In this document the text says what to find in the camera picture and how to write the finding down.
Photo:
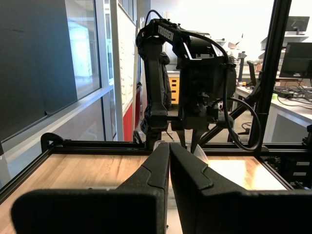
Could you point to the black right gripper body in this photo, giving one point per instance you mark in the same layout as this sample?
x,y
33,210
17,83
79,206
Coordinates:
x,y
197,114

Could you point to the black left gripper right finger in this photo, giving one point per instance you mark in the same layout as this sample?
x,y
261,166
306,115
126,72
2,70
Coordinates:
x,y
231,212

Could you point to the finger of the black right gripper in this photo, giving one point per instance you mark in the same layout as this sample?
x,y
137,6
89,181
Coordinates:
x,y
182,136
196,139

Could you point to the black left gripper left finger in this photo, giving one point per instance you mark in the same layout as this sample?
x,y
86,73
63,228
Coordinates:
x,y
97,212

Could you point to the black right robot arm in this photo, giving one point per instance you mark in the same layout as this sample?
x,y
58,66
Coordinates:
x,y
156,85

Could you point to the clear plastic tub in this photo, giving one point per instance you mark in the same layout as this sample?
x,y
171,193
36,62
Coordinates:
x,y
201,156

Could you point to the orange drawer cabinet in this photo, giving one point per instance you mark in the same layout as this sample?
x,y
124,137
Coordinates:
x,y
174,90

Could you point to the black hanging coat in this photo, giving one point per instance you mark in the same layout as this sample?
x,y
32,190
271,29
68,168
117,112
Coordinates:
x,y
167,80

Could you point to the red panel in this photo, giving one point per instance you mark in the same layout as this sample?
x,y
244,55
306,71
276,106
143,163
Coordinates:
x,y
128,122

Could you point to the whiteboard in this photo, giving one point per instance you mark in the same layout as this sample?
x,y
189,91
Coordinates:
x,y
126,61

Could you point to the white desk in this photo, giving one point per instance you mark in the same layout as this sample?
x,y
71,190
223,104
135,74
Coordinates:
x,y
292,109

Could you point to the large black monitor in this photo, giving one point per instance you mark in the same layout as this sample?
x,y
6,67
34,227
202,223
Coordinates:
x,y
297,61

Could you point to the small black monitor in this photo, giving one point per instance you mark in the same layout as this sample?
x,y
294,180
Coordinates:
x,y
297,23

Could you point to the black table frame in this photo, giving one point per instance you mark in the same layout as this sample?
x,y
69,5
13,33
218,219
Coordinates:
x,y
269,73

